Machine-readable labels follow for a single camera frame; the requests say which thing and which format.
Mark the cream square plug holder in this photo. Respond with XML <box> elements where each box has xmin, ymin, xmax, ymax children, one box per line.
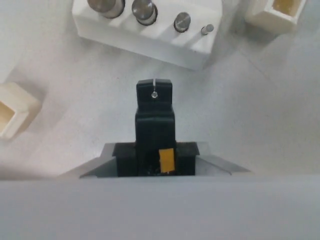
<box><xmin>245</xmin><ymin>0</ymin><xmax>301</xmax><ymax>32</ymax></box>
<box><xmin>0</xmin><ymin>82</ymin><xmax>41</xmax><ymax>140</ymax></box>

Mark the large metal round peg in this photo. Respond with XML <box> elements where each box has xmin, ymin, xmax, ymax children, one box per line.
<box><xmin>131</xmin><ymin>0</ymin><xmax>159</xmax><ymax>26</ymax></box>

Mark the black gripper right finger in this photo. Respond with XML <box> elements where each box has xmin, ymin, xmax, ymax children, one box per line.
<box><xmin>175</xmin><ymin>141</ymin><xmax>252</xmax><ymax>177</ymax></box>

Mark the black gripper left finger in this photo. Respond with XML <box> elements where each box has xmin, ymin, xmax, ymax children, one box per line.
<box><xmin>79</xmin><ymin>142</ymin><xmax>138</xmax><ymax>179</ymax></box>

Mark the thin metal round peg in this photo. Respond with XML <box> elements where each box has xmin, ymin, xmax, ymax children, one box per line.
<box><xmin>200</xmin><ymin>23</ymin><xmax>215</xmax><ymax>36</ymax></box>

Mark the medium metal round peg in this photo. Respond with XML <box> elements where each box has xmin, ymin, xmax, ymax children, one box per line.
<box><xmin>173</xmin><ymin>12</ymin><xmax>192</xmax><ymax>34</ymax></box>

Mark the largest metal round peg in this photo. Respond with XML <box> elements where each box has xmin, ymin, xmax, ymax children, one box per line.
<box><xmin>86</xmin><ymin>0</ymin><xmax>126</xmax><ymax>19</ymax></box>

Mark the white peg holder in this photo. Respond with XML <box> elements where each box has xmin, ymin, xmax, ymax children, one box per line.
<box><xmin>71</xmin><ymin>0</ymin><xmax>223</xmax><ymax>72</ymax></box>

